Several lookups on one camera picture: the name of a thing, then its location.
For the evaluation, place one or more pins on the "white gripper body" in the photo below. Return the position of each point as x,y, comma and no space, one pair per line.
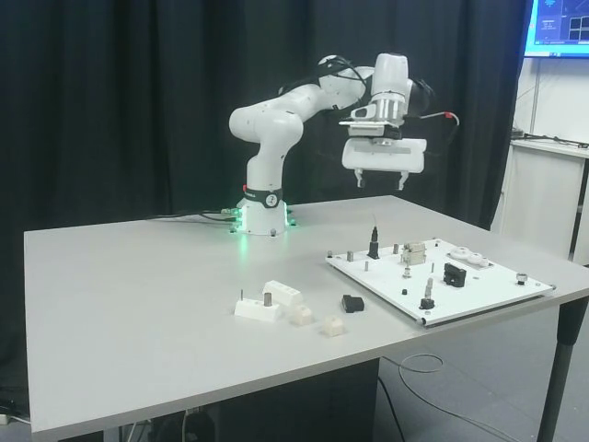
382,159

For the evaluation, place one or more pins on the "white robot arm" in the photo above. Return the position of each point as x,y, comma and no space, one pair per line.
276,124

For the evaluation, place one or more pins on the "thick metal round peg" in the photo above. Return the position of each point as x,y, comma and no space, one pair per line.
268,300

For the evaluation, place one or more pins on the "white peg holder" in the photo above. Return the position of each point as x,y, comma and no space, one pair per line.
253,312

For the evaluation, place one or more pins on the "white gear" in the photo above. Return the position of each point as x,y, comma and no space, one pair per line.
477,260
459,253

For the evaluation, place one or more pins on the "metal BNC plug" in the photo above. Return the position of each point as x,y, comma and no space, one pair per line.
407,273

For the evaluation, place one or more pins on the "white task board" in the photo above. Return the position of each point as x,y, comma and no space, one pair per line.
391,294

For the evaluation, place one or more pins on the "black D-SUB plug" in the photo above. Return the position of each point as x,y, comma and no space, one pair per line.
353,305

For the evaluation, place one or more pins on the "long white holder block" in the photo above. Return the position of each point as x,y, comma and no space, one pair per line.
285,291

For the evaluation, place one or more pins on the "white cabinet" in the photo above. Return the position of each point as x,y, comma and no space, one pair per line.
543,202

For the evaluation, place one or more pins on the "small white plug holder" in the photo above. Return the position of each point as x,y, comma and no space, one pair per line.
333,328
301,317

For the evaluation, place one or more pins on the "blue screen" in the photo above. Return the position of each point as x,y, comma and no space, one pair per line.
559,27

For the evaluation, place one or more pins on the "black curtain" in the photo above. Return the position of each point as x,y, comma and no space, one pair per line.
138,92

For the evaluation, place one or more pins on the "black table leg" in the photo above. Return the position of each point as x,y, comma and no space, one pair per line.
563,359

